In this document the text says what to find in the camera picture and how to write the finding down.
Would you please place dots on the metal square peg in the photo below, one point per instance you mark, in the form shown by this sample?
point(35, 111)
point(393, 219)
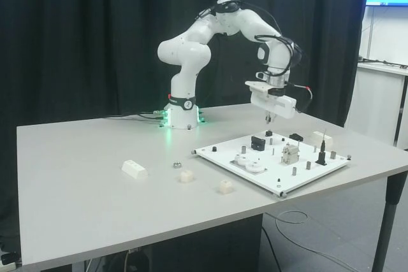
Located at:
point(333, 154)

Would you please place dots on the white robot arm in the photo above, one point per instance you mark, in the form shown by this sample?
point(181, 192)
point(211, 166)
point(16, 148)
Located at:
point(186, 58)

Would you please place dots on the long white holder block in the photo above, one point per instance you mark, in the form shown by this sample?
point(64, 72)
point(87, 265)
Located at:
point(134, 169)

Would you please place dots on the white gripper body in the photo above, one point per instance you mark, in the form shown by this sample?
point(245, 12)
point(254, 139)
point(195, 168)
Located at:
point(274, 104)

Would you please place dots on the dark table leg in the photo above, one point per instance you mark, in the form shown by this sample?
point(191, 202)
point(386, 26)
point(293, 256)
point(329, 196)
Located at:
point(387, 221)

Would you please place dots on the black curtain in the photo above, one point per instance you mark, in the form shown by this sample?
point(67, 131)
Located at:
point(95, 30)

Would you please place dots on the white task board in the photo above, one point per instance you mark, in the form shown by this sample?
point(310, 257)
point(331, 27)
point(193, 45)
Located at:
point(264, 174)

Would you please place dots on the white large gear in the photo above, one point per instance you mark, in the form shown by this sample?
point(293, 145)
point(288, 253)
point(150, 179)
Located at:
point(241, 159)

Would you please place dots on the metal round peg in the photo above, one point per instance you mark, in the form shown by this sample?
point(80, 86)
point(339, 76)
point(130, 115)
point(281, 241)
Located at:
point(294, 170)
point(308, 165)
point(243, 150)

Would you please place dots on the white plug holder with holes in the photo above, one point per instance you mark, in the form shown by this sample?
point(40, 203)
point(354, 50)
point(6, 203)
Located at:
point(322, 139)

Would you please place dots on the black upright plug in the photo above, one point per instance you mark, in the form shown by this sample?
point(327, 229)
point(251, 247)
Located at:
point(321, 155)

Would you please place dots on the small white peg holder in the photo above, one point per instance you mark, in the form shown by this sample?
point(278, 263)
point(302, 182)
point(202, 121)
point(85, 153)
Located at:
point(186, 177)
point(226, 187)

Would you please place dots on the metal bolt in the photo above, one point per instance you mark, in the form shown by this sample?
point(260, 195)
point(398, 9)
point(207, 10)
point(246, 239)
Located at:
point(177, 165)

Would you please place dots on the white medium gear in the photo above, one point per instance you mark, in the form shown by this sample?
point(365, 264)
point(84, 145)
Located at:
point(254, 167)

